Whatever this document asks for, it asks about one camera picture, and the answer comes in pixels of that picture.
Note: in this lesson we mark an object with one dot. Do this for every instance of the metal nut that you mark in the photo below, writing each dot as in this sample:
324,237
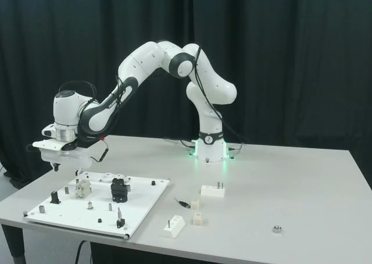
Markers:
275,229

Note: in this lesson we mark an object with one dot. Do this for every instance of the small white block holder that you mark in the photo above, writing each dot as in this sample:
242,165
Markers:
195,204

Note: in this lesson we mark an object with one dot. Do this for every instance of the black curtain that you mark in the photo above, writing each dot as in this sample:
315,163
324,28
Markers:
290,43

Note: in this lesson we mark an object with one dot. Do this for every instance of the white sloped peg holder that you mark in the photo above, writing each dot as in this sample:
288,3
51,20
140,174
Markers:
174,227

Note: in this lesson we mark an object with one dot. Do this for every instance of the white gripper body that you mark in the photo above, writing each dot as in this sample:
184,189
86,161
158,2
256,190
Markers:
69,156

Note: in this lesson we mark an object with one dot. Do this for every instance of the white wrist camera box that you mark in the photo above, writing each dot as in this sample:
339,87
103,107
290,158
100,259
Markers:
48,131

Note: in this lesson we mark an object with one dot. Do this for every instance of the metal BNC plug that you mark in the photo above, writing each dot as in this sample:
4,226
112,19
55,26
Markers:
90,205

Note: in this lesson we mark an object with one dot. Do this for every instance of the metal bolt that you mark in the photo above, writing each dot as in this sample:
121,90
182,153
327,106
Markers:
119,214

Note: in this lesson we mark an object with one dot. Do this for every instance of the black USB plug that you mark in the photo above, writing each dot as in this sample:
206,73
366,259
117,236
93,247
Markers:
184,204

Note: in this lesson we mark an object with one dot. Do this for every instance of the white task board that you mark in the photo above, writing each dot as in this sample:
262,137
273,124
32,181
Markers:
139,200

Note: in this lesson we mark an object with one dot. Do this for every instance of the small white grooved block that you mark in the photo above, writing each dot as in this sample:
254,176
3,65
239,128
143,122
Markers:
198,219

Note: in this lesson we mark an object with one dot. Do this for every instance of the dark table leg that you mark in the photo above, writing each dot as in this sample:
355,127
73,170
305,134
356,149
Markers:
13,246

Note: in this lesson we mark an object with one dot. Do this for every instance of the medium metal square peg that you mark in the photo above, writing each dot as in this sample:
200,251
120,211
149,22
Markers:
66,189

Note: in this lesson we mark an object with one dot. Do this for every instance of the black D-SUB plug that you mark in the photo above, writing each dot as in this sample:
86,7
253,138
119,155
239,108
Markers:
118,189

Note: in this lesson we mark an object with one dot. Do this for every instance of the thick metal round peg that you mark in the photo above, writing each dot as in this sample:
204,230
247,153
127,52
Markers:
110,206

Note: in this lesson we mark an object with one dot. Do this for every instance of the white long peg holder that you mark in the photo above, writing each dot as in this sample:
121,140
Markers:
212,192

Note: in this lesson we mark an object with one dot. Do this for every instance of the large metal square peg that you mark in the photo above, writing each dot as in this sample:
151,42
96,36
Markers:
42,209

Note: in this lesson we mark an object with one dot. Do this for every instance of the white medium gear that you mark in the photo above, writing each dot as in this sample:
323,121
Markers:
120,176

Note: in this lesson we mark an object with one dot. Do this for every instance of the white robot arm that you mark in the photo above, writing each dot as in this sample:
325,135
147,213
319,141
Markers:
145,60

